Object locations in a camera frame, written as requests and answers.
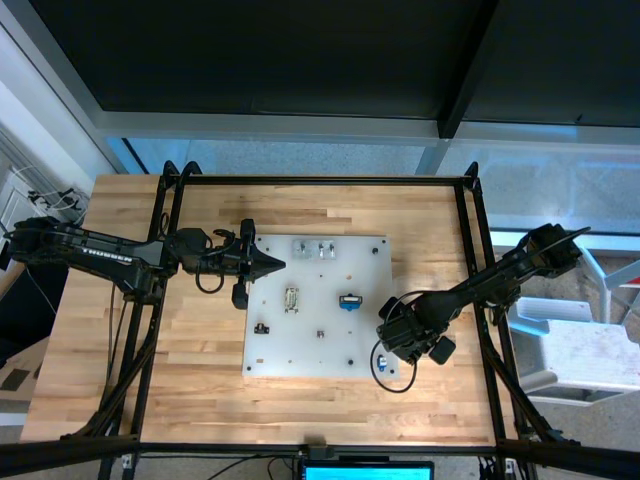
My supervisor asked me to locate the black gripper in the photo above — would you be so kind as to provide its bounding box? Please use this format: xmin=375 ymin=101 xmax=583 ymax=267
xmin=422 ymin=335 xmax=458 ymax=366
xmin=212 ymin=218 xmax=287 ymax=310

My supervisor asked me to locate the white board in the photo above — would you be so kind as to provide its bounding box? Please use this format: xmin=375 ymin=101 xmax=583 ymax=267
xmin=241 ymin=233 xmax=401 ymax=379

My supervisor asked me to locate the laptop screen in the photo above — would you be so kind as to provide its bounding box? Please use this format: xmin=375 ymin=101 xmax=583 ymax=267
xmin=298 ymin=458 xmax=435 ymax=480

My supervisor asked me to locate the white plastic step stool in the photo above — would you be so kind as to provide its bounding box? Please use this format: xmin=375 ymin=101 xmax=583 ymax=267
xmin=509 ymin=294 xmax=640 ymax=406

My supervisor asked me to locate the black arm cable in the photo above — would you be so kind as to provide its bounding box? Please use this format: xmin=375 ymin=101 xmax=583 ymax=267
xmin=194 ymin=269 xmax=225 ymax=294
xmin=369 ymin=344 xmax=419 ymax=394

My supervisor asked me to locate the black frame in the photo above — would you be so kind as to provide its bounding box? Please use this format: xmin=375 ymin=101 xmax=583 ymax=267
xmin=0 ymin=159 xmax=640 ymax=480

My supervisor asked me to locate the small black table camera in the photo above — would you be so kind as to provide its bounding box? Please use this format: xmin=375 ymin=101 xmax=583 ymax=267
xmin=304 ymin=434 xmax=335 ymax=459

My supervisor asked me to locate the grey metal chair frame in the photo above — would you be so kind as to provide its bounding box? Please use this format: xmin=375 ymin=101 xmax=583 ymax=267
xmin=564 ymin=244 xmax=640 ymax=326

